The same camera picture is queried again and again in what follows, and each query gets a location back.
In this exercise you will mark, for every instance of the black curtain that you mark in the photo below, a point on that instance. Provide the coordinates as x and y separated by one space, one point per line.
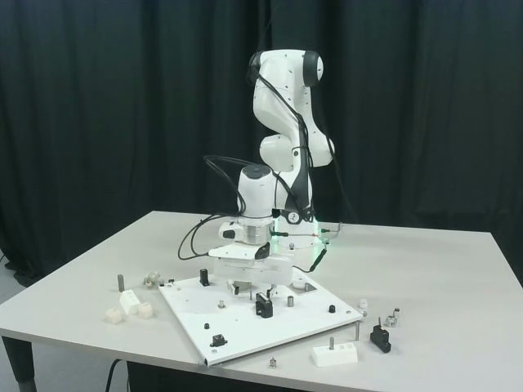
122 102

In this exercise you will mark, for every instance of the clear Ethernet plug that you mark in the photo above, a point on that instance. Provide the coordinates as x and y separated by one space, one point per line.
152 279

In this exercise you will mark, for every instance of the grey metal round peg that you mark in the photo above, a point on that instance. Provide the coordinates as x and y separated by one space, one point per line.
121 282

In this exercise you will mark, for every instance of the white peg holder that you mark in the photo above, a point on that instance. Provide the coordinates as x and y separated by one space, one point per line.
339 354

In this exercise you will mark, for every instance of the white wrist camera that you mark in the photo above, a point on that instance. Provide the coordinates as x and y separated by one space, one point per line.
229 233

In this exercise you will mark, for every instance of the white task board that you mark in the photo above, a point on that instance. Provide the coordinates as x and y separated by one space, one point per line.
245 326

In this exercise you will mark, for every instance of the small white holder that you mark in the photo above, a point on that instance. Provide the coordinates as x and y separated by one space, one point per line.
145 311
113 317

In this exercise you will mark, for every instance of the small black plug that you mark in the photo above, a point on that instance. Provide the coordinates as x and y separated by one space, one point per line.
171 281

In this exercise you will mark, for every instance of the long white holder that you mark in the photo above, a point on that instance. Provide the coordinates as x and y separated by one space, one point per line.
130 301

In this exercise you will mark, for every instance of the silver metal plug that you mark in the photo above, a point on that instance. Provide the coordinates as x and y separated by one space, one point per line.
391 322

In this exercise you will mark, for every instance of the dark table leg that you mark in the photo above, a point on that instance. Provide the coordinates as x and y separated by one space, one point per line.
16 363

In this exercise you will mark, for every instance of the small white gear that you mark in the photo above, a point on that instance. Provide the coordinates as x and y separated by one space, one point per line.
363 304

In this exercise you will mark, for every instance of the large dark metal round peg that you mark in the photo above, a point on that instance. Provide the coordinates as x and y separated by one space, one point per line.
290 301

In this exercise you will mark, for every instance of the black D-SUB plug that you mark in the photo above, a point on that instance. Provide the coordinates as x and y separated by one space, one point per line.
380 339

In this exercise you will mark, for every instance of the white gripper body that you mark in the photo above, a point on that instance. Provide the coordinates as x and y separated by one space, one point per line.
253 271

